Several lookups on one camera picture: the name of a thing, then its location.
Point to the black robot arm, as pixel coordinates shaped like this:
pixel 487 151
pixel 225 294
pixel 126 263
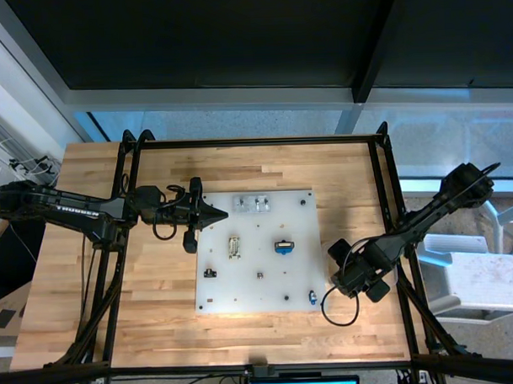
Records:
pixel 409 224
pixel 78 211

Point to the black fixed camera box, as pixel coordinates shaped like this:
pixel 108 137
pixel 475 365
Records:
pixel 263 370

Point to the beige connector housing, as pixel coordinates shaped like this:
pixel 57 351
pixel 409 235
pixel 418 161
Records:
pixel 234 247

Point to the small blue plug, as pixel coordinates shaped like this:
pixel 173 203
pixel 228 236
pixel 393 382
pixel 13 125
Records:
pixel 313 296

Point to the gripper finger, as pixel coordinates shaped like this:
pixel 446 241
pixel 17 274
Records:
pixel 211 210
pixel 211 219

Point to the small black connector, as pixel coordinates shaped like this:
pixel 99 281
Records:
pixel 209 273

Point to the black metal frame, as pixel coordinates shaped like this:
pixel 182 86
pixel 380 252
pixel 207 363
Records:
pixel 254 140

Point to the white board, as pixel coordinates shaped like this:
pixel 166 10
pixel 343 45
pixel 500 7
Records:
pixel 243 285

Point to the blue and black socket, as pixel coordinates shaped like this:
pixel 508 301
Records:
pixel 283 246

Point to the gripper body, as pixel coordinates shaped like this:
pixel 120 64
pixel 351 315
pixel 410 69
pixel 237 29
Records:
pixel 346 279
pixel 185 211

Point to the brown cardboard box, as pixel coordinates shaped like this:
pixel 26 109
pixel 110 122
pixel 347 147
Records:
pixel 11 301

